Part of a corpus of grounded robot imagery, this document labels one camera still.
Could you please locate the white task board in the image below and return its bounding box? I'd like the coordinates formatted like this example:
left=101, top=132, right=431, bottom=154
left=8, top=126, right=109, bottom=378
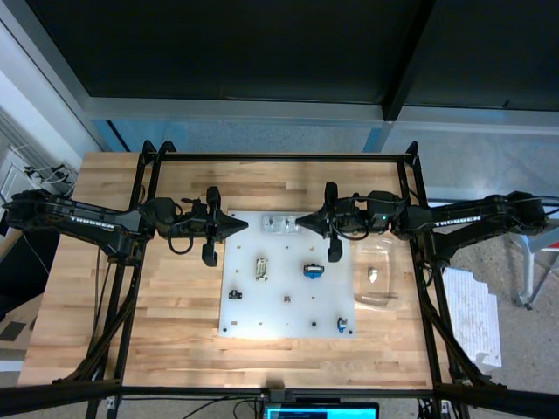
left=217, top=210, right=359, bottom=340

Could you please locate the white power strip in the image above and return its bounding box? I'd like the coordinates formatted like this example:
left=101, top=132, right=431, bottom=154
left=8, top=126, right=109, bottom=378
left=22, top=161, right=76, bottom=189

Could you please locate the clear acrylic block with posts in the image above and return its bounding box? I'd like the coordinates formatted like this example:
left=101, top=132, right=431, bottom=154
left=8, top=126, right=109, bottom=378
left=260, top=213, right=300, bottom=235

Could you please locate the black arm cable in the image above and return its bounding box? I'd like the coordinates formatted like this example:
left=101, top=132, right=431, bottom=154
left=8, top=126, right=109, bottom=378
left=167, top=224, right=197, bottom=256
left=330, top=196, right=374, bottom=242

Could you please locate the grey metal stand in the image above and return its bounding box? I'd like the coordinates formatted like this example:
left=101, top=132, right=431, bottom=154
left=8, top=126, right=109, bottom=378
left=514, top=233, right=559, bottom=312

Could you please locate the clear plastic tub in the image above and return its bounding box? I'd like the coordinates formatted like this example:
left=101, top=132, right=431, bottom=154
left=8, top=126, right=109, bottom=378
left=351, top=237, right=399, bottom=312

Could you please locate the brown cardboard box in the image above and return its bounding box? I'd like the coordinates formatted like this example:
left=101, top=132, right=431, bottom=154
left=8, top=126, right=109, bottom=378
left=0, top=292, right=45, bottom=350

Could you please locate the blue D-sub connector mount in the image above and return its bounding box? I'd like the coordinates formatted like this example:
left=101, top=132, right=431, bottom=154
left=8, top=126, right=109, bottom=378
left=301, top=261, right=325, bottom=281

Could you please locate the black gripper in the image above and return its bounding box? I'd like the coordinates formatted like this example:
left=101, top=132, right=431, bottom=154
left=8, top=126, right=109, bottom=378
left=295, top=182, right=368, bottom=264
left=185, top=187, right=249, bottom=266

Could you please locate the laptop screen blue edge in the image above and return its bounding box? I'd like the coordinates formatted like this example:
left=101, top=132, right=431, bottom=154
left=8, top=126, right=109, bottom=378
left=261, top=402, right=380, bottom=419

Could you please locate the black backdrop post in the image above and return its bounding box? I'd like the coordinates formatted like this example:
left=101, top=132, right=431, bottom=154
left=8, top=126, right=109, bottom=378
left=383, top=0, right=438, bottom=122

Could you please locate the black table frame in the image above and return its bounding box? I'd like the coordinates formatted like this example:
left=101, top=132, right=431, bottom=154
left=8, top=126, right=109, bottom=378
left=0, top=139, right=559, bottom=419

